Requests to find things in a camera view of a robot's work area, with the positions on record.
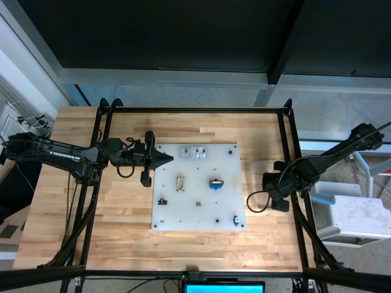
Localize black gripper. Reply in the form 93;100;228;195
263;161;299;213
134;131;175;187

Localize grey multi-pin connector housing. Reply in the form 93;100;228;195
175;175;188;194

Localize aluminium plate with posts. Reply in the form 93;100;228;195
180;146;208;161

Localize white mounting board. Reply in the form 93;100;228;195
151;142;247;232

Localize white step stool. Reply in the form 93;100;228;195
311;181;391;248

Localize white tubular chair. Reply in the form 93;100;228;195
348;142;391;199

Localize blue laptop screen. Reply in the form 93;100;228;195
182;280;266;293

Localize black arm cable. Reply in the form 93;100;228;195
246;158;303;214
117;137;137;179

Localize black table frame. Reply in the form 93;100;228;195
0;97;391;293

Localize black table-edge camera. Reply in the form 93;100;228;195
186;264;209;282

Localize black plugs with white cables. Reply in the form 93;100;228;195
15;113;55;132

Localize black wall column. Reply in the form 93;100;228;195
267;0;306;85

